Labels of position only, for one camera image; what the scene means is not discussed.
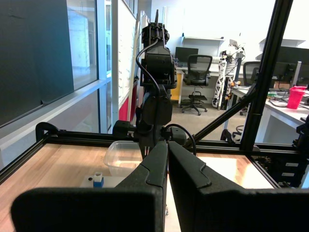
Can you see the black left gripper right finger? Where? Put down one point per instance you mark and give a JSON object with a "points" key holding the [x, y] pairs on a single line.
{"points": [[241, 212]]}

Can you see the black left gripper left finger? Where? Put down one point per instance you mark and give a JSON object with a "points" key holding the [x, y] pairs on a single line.
{"points": [[84, 212]]}

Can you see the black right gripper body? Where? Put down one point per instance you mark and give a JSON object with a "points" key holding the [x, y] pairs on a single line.
{"points": [[123, 127]]}

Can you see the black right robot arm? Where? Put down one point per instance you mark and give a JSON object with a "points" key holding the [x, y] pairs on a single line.
{"points": [[159, 65]]}

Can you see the small blue white connector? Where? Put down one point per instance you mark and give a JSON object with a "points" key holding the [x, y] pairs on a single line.
{"points": [[98, 184]]}

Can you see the clear plastic tub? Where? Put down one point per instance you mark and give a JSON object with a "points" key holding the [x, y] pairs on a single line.
{"points": [[120, 157]]}

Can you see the black electronics boxes white labels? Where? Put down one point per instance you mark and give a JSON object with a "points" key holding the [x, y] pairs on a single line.
{"points": [[287, 169]]}

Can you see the yellow cabinet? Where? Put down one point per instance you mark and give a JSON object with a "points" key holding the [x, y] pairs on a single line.
{"points": [[177, 89]]}

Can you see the white partition panel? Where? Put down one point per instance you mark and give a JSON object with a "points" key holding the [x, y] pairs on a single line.
{"points": [[125, 60]]}

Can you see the black office chair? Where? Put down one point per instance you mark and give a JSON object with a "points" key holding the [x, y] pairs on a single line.
{"points": [[249, 72], [198, 77]]}

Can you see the black computer monitor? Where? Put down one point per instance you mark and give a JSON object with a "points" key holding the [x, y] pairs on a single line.
{"points": [[186, 54], [289, 58]]}

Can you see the white work desk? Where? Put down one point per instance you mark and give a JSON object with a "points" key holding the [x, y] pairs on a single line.
{"points": [[285, 116]]}

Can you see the white lattice structure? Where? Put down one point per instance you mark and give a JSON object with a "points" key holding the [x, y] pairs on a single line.
{"points": [[220, 84]]}

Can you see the pink plastic bin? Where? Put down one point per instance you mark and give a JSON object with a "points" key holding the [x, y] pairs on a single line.
{"points": [[295, 99]]}

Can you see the black aluminium frame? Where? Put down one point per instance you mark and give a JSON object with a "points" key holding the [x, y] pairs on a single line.
{"points": [[266, 72]]}

